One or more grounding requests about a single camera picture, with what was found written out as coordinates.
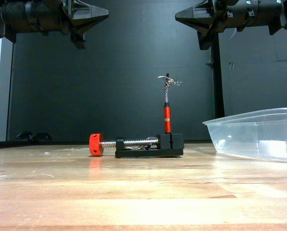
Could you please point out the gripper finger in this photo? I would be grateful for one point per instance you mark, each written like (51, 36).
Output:
(95, 14)
(199, 28)
(189, 15)
(85, 28)

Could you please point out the red rca socket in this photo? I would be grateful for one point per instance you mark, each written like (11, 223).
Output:
(168, 127)

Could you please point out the clear plastic tub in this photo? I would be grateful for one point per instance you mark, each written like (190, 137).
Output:
(235, 134)

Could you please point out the black vise with red knob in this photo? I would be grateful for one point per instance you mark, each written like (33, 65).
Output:
(171, 144)

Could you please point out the white block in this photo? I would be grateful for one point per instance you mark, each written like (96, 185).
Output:
(273, 148)

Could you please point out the black upright post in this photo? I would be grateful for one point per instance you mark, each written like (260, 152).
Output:
(218, 84)

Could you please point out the black frame corner bracket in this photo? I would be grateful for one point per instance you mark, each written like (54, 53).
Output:
(41, 136)
(24, 136)

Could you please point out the black aluminium table frame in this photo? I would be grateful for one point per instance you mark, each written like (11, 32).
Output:
(37, 143)

